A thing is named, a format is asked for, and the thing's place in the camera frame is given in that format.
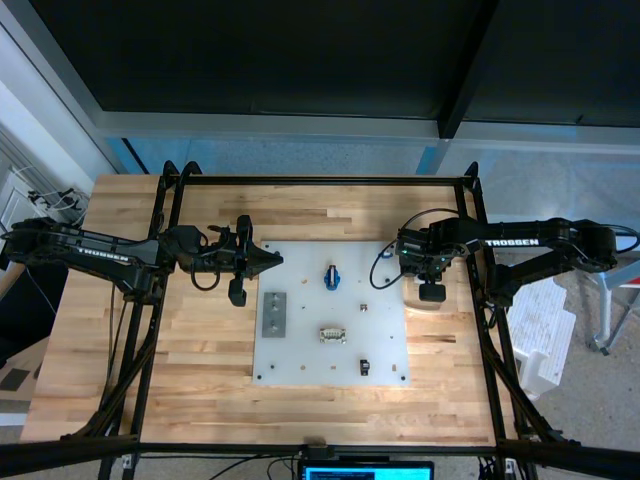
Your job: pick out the red white panel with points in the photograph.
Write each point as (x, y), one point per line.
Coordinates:
(631, 282)

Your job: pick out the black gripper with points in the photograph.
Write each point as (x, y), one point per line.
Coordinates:
(241, 250)
(432, 292)

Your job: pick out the black USB socket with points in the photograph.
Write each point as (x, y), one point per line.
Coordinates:
(364, 368)

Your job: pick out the grey metal plate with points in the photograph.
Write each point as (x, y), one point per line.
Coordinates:
(281, 320)

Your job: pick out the silver aluminium rail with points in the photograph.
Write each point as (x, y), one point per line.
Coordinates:
(250, 125)

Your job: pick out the large blue connector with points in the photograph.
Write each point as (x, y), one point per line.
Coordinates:
(331, 280)

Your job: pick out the laptop screen with blue edge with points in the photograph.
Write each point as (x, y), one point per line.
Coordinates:
(365, 472)

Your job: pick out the brown cardboard box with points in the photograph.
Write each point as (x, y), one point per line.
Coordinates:
(27, 360)

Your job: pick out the beige multi-pin connector housing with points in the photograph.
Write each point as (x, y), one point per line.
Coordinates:
(333, 335)

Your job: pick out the clear plastic tub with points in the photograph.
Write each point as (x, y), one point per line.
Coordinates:
(412, 300)

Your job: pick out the white foam block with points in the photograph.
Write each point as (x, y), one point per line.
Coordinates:
(545, 345)

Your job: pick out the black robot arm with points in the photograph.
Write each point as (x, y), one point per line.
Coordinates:
(510, 242)
(100, 252)

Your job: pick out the small black camera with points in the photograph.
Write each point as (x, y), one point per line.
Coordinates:
(320, 452)

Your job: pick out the black metal frame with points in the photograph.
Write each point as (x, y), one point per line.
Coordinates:
(320, 180)

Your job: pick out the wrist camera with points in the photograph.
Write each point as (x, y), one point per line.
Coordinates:
(221, 250)

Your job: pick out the grey metal stand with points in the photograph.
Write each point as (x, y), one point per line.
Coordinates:
(606, 310)

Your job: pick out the white taskboard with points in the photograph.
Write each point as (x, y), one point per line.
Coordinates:
(300, 345)

